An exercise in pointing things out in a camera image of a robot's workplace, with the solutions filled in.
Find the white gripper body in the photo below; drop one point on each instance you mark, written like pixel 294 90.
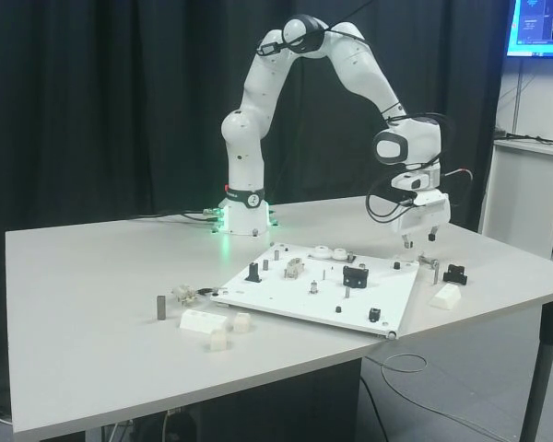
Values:
pixel 424 217

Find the metal BNC plug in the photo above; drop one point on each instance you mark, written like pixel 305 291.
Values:
pixel 312 288

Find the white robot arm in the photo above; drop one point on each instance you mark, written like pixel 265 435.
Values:
pixel 258 92

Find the flat white mounting plate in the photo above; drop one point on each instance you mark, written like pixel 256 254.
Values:
pixel 428 198

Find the black D-SUB plug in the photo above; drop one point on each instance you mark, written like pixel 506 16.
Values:
pixel 456 273

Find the black connector block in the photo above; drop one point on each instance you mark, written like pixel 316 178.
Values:
pixel 355 277

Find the long white peg holder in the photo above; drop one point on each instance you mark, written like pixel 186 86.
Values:
pixel 200 321
pixel 444 298

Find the white medium gear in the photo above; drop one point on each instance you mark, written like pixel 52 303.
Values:
pixel 338 254

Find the white large gear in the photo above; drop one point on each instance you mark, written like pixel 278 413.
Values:
pixel 321 252

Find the white cabinet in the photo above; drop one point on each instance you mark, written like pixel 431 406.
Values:
pixel 525 202

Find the white task board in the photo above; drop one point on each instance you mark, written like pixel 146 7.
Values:
pixel 304 304

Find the black USB plug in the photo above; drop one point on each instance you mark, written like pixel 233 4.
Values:
pixel 254 272

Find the black table leg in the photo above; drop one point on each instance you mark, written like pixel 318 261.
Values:
pixel 546 345

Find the small white holder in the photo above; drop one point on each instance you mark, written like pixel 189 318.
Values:
pixel 219 341
pixel 242 322

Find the blue screen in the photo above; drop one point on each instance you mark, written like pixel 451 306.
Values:
pixel 541 27

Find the clear Ethernet plug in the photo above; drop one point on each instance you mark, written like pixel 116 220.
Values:
pixel 183 295

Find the metal square peg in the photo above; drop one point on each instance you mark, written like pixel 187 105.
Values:
pixel 160 308

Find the black curtain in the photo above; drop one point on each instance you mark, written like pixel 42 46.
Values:
pixel 97 115

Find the small white camera box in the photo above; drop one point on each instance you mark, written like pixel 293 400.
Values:
pixel 410 182

